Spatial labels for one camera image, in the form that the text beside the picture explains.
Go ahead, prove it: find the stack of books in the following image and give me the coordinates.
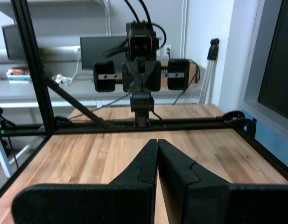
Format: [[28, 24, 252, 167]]
[[6, 67, 32, 84]]

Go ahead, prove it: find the white charger cable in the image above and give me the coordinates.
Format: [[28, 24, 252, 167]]
[[71, 46, 82, 80]]

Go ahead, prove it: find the wide dark monitor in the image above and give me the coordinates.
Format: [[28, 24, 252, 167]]
[[79, 36, 130, 70]]

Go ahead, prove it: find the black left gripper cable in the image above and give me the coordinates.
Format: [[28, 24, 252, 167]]
[[103, 42, 130, 58], [152, 22, 167, 51]]

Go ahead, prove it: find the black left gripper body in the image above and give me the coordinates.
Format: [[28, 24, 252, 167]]
[[92, 56, 190, 92]]

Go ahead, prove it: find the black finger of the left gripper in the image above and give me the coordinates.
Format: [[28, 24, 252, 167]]
[[122, 62, 143, 92], [142, 61, 162, 91]]

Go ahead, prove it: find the grey office desk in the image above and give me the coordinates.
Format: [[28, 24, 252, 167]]
[[0, 78, 205, 109]]

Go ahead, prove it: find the black metal table frame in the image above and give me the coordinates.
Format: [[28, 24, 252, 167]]
[[0, 0, 288, 203]]

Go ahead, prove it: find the white tripod black head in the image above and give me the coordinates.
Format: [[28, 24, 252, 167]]
[[201, 38, 221, 105]]

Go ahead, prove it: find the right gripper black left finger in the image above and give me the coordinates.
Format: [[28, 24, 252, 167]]
[[12, 139, 157, 224]]

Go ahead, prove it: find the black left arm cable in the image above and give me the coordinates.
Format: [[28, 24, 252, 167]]
[[139, 0, 152, 24], [124, 0, 140, 24]]

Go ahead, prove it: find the small dark monitor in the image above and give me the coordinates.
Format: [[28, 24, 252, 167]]
[[1, 24, 22, 61]]

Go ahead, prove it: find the brown wooden box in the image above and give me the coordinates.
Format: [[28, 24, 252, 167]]
[[188, 59, 201, 84]]

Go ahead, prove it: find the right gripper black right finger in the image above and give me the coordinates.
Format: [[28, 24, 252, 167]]
[[158, 139, 288, 224]]

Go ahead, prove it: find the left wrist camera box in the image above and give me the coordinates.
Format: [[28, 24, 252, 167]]
[[128, 35, 153, 58]]

